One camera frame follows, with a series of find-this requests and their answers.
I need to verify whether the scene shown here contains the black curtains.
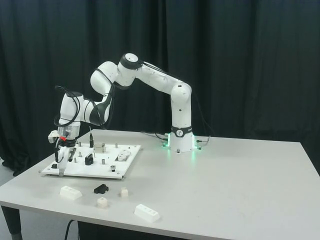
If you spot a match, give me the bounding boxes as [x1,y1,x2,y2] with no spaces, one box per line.
[0,0,320,177]

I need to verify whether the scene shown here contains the black USB plug with cable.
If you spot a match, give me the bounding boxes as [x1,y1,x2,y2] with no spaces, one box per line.
[88,125,95,149]

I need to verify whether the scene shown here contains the small white camera box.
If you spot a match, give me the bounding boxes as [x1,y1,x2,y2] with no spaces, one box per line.
[47,130,61,144]

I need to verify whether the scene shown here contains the black cable at arm foot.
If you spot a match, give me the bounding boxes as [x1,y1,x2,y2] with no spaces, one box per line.
[141,131,171,141]
[194,135,213,146]

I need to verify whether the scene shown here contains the black plug holder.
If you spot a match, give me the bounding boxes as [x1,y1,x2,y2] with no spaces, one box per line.
[93,183,110,195]

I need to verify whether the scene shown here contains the white task board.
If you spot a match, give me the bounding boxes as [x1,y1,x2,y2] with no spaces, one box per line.
[40,144,143,181]

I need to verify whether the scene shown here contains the black table leg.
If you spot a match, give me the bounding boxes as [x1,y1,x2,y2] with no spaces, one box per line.
[0,205,20,240]

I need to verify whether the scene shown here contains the white long holder with holes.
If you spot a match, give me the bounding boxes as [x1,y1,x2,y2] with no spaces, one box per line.
[133,203,161,222]
[59,185,83,201]

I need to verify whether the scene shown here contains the black cable under table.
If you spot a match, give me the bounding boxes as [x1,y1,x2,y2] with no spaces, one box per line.
[65,219,79,240]

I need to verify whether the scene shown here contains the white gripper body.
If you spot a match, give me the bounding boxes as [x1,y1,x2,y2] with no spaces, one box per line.
[57,146,71,171]

